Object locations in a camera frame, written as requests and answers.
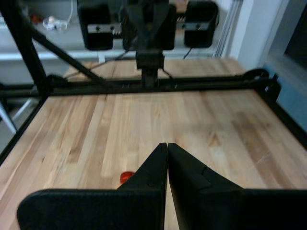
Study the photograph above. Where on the grey desk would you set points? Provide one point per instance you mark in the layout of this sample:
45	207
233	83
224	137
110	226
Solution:
48	45

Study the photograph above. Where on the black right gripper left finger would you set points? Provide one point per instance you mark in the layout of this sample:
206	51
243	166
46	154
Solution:
96	208

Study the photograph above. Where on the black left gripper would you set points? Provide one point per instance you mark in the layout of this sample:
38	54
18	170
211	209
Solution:
98	40

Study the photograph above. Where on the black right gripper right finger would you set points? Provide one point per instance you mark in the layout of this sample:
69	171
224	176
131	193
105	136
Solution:
227	208

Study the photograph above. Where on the black aluminium frame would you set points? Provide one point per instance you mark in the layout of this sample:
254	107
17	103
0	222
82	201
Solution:
216	82

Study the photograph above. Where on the black and silver tripod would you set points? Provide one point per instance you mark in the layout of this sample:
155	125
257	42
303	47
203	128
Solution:
227	28

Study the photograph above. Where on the dark glass window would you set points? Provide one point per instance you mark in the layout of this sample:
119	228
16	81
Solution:
297	40

